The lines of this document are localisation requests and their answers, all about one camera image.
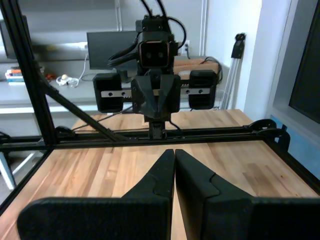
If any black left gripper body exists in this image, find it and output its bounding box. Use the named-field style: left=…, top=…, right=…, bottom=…
left=92, top=70, right=217, bottom=113

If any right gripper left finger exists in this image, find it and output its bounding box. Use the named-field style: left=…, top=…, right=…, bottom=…
left=17, top=149, right=175, bottom=240

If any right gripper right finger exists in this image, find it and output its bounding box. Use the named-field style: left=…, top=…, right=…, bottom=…
left=175, top=149, right=320, bottom=240

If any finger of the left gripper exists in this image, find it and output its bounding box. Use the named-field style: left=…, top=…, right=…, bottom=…
left=131, top=74, right=157, bottom=118
left=156, top=74, right=181, bottom=118

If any black computer monitor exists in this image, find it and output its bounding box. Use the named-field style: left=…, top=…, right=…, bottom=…
left=0, top=14, right=29, bottom=60
left=86, top=31, right=141, bottom=71

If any tripod stand with silver legs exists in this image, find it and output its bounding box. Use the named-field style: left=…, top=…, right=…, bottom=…
left=221, top=32, right=248, bottom=111

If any stack of books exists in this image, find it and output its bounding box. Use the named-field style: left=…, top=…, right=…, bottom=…
left=4, top=68, right=26, bottom=85

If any grey desk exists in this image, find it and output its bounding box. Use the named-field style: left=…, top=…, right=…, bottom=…
left=0, top=79, right=226, bottom=123

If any left gripper black cable loop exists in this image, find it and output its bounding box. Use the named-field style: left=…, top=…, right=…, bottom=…
left=107, top=42, right=140, bottom=68

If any white cable bundle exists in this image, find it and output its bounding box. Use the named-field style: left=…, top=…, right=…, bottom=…
left=56, top=73, right=81, bottom=88

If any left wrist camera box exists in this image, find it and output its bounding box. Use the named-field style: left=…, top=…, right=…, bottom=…
left=138, top=39, right=172, bottom=69

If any white wall socket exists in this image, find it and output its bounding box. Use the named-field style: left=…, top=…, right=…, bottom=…
left=180, top=41, right=190, bottom=57

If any black metal table frame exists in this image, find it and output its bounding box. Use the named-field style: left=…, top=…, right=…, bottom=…
left=0, top=0, right=320, bottom=218

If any white table leg frame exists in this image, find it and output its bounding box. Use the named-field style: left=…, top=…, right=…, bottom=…
left=0, top=149, right=36, bottom=191

